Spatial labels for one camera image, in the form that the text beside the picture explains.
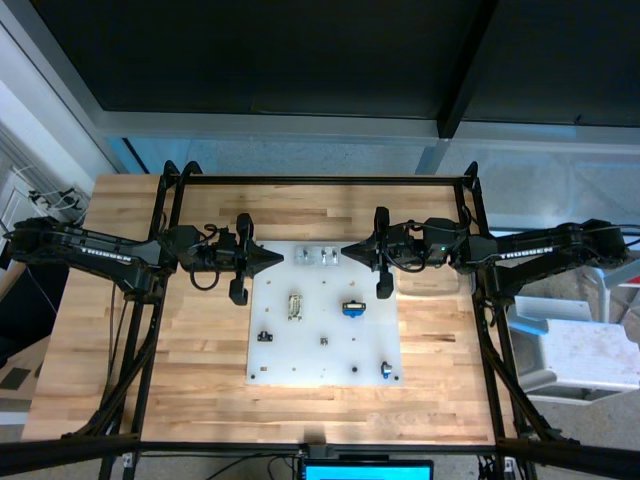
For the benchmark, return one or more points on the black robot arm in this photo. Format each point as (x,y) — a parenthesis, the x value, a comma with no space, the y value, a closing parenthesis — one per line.
(100,252)
(525,252)

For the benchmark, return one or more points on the monitor with blue screen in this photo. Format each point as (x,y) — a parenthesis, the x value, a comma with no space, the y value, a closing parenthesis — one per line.
(365,471)

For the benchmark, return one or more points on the white plastic step stool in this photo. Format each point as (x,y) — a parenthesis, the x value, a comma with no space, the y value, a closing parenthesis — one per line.
(590,355)

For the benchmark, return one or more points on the black d-sub connector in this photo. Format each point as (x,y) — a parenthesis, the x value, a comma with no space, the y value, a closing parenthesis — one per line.
(353,304)

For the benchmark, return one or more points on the clear plastic tub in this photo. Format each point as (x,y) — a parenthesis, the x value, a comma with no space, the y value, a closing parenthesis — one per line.
(430,287)

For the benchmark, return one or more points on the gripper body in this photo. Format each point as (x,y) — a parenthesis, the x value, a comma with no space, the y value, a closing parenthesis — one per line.
(242,260)
(384,250)

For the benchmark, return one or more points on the black upright pillar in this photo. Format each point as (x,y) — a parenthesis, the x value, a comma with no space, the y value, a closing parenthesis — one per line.
(465,75)

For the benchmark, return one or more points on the grey connector housing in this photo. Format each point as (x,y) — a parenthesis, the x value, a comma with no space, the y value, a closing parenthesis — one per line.
(295,305)

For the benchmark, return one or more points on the rj45 socket in blue mount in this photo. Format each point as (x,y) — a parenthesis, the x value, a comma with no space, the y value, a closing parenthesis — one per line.
(386,375)

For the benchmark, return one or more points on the black metal frame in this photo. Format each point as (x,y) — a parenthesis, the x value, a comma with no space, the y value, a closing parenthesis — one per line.
(320,180)

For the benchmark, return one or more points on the silver rimmed black camera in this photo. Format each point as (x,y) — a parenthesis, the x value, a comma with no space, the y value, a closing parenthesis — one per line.
(320,450)

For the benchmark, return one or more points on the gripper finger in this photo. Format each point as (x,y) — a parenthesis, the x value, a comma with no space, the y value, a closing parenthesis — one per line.
(265,253)
(365,256)
(265,263)
(365,245)

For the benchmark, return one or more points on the white plastic board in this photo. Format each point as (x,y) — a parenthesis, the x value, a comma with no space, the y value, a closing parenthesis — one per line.
(310,360)

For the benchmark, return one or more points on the blue d-sub mount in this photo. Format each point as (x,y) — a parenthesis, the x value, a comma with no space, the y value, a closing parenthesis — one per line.
(353,314)

